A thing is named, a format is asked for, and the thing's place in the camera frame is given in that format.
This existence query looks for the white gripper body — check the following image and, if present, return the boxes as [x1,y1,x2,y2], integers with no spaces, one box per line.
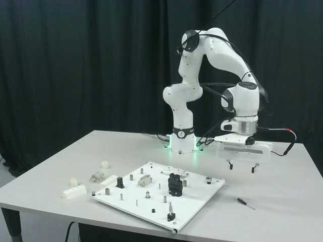
[218,141,274,163]

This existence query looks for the black D-SUB plug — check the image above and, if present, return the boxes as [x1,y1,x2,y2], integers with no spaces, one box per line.
[167,172,183,198]

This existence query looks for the flat white mounting plate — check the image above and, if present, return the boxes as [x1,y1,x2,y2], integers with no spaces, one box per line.
[214,133,249,147]

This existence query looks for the small black screwdriver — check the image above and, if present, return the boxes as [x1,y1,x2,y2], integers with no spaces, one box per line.
[236,197,256,210]

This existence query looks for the white task board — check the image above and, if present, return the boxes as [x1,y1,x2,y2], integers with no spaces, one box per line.
[90,161,226,234]

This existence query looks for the long white holder block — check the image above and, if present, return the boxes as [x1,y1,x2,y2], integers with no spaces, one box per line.
[61,185,88,201]
[100,174,120,185]

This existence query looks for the black curtain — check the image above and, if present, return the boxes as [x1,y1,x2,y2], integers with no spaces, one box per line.
[0,0,323,167]

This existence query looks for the dark grey table leg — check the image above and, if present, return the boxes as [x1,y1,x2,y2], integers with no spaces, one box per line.
[0,207,21,242]

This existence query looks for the silver wrist ring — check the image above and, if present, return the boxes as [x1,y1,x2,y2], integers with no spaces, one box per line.
[233,116,258,136]

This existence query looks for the small white camera box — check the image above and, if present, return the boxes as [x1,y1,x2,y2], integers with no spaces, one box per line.
[220,119,238,133]

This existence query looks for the black base cables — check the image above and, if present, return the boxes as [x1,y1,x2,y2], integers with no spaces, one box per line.
[144,133,173,142]

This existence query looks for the black hanging cable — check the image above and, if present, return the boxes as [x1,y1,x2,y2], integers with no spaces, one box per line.
[66,221,80,242]

